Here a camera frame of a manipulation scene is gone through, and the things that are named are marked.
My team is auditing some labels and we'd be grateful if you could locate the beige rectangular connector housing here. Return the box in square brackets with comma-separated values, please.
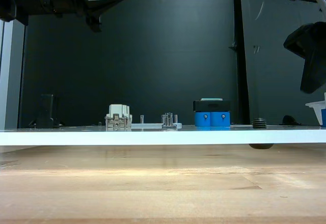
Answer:
[104, 104, 133, 132]

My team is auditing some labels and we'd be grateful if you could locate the clear plastic tub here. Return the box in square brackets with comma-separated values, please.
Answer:
[305, 100, 326, 128]

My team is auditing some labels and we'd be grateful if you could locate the black screw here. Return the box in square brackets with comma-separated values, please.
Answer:
[251, 118, 268, 130]

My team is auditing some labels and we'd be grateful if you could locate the black clamp bracket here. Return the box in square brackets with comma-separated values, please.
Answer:
[29, 94, 64, 128]

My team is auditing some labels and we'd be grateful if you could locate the black rubber board foot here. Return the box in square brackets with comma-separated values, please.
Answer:
[248, 144, 275, 150]

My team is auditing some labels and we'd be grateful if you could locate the grey metal clamp block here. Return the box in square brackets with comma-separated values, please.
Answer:
[131, 114, 183, 130]

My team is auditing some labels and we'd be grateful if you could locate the black wall post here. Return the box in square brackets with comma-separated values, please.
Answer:
[228, 0, 252, 125]

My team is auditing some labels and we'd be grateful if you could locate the white board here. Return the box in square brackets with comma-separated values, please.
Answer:
[0, 125, 326, 147]

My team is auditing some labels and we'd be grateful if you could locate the small metal socket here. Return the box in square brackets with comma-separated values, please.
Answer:
[161, 111, 178, 131]

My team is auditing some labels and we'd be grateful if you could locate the black connector on blue mount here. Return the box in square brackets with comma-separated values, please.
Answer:
[193, 98, 232, 128]

